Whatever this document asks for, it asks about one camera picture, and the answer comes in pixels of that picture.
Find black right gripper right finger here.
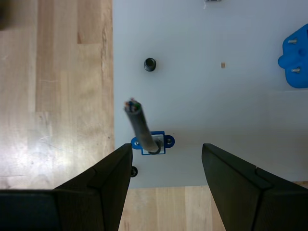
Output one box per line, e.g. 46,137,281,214
201,143,308,231

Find rj45 connector with grey cable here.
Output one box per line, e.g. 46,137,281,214
124,97,167,154

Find white board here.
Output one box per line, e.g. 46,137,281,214
112,0,308,189

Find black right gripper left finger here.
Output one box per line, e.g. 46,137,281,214
0,143,134,231

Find black round nut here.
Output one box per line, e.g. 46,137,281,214
143,57,157,72

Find blue rj45 socket holder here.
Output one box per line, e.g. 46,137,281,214
131,131,175,156

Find blue connector housing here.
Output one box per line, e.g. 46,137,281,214
278,23,308,89

